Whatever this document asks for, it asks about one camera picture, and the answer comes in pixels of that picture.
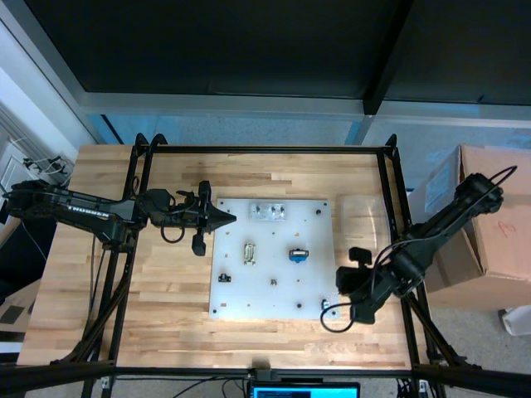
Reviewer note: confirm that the small blue socket block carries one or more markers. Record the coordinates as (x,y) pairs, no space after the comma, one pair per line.
(324,304)

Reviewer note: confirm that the blue screen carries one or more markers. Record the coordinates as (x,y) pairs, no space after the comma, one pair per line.
(303,391)

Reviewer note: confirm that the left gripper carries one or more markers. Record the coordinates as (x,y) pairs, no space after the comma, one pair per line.
(205,203)

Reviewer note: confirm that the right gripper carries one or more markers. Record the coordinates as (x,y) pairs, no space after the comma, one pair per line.
(361,290)

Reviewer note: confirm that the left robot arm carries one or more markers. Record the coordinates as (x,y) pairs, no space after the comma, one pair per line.
(83,209)

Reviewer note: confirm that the clear plastic container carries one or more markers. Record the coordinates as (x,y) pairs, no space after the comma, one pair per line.
(364,221)

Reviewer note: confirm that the white task board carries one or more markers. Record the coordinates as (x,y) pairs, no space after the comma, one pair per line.
(265,298)

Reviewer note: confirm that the black block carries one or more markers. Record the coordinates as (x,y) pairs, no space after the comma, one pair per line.
(225,278)

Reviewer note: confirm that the black frame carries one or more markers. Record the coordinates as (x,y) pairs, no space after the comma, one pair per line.
(265,149)

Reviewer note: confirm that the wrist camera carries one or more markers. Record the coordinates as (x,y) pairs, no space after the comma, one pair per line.
(199,245)
(360,255)

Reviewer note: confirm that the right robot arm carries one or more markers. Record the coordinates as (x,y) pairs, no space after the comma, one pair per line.
(439,226)

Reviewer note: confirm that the cardboard box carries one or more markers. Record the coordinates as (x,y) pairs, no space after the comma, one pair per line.
(489,232)

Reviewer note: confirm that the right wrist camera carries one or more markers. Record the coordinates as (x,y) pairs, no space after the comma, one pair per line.
(360,255)

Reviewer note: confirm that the beige many-pin connector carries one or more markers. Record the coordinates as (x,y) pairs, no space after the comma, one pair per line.
(249,254)

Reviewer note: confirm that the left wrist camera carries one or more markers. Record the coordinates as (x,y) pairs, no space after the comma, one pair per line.
(199,245)

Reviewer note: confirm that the clear block with steel pegs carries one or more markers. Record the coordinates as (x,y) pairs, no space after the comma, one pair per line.
(267,212)

